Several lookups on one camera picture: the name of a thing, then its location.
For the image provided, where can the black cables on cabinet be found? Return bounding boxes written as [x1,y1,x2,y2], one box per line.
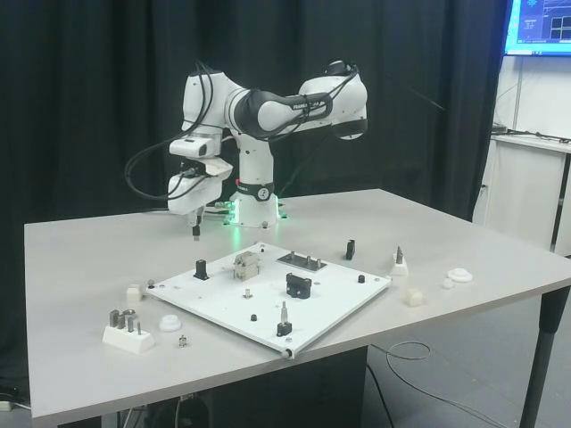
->
[490,126,571,144]

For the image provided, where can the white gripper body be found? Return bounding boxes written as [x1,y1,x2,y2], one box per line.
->
[167,171,223,214]

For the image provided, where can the black cables at robot foot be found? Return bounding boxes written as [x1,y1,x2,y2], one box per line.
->
[203,201,238,220]

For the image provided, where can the white cabinet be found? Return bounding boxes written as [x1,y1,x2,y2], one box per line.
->
[472,132,571,258]

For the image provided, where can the blue screen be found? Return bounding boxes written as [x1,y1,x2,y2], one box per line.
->
[503,0,571,57]

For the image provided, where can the black curtains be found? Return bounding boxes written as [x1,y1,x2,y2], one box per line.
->
[0,0,508,405]

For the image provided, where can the black looping gripper cable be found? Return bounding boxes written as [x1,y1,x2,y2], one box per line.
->
[124,132,188,200]

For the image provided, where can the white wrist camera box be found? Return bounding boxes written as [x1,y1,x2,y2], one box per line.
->
[169,137,223,160]

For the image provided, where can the grey floor cable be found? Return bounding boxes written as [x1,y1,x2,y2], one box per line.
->
[385,341,523,428]

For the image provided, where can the white task board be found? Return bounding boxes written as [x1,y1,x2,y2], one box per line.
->
[145,242,393,359]

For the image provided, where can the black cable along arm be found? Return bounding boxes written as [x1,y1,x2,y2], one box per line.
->
[194,61,360,135]

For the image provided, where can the flat white mounting plate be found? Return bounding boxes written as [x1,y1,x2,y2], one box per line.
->
[203,157,235,177]

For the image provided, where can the dark grey table leg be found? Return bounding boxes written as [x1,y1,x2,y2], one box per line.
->
[519,284,571,428]

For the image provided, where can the white peg holder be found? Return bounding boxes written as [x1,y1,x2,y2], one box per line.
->
[102,326,156,356]

